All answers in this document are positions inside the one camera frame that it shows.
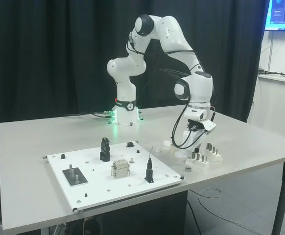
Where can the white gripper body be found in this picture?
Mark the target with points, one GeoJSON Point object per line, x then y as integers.
{"type": "Point", "coordinates": [191, 139]}

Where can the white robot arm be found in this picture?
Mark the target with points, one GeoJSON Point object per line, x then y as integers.
{"type": "Point", "coordinates": [181, 46]}

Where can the thick metal round peg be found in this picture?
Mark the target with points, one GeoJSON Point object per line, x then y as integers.
{"type": "Point", "coordinates": [193, 156]}

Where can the medium metal round peg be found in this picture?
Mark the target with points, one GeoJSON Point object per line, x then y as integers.
{"type": "Point", "coordinates": [198, 157]}

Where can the thick metal square peg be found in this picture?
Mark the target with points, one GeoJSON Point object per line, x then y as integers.
{"type": "Point", "coordinates": [209, 147]}

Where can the white round peg holder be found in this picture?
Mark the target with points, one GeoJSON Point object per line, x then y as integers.
{"type": "Point", "coordinates": [198, 166]}

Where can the white square peg holder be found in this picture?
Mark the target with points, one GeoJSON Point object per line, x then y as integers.
{"type": "Point", "coordinates": [216, 157]}

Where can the white large gear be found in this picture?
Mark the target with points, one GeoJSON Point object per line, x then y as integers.
{"type": "Point", "coordinates": [180, 156]}

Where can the metal hex nut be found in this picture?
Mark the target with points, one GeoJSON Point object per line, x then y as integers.
{"type": "Point", "coordinates": [187, 169]}

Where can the white medium gear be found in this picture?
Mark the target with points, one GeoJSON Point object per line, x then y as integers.
{"type": "Point", "coordinates": [166, 144]}

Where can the black D-SUB plug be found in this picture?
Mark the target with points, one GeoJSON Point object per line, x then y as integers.
{"type": "Point", "coordinates": [105, 154]}

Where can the black box under table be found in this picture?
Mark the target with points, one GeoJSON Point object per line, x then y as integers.
{"type": "Point", "coordinates": [132, 215]}

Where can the black table leg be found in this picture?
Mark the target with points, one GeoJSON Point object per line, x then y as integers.
{"type": "Point", "coordinates": [282, 195]}

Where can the white task board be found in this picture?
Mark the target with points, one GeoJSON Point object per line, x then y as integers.
{"type": "Point", "coordinates": [101, 186]}

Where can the blue screen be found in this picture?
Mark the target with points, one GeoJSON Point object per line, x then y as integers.
{"type": "Point", "coordinates": [282, 14]}

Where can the black curtain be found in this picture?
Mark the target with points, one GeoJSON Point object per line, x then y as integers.
{"type": "Point", "coordinates": [34, 61]}

